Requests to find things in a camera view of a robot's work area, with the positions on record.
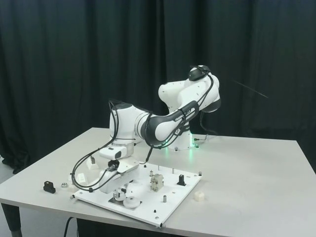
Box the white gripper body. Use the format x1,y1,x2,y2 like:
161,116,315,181
98,170,134,195

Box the white large gear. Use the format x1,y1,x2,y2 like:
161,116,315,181
123,197,141,208

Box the white plug holder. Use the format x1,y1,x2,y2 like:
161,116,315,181
86,158,98,171

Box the flat white mounting plate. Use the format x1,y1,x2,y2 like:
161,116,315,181
116,158,140,173

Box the white task board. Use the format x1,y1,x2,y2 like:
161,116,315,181
71,160,204,228

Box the dark table side panel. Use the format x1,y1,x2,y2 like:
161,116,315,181
76,218,163,237

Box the black D-SUB plug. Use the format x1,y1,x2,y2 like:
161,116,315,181
43,181,56,194

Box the black table leg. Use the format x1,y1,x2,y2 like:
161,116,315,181
1,203,20,237

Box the black curtain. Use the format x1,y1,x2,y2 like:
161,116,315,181
0,0,316,175

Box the thin black zip tie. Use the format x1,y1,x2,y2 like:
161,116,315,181
232,79,269,99

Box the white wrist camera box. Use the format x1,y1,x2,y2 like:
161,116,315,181
98,147,126,160

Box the black looped cable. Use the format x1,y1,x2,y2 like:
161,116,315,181
74,98,119,188
70,98,119,192

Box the black hanging cable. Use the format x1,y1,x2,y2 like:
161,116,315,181
64,216,78,237

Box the black power cable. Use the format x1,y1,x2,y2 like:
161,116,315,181
198,112,219,136

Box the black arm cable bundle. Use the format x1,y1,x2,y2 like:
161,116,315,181
145,65,216,149

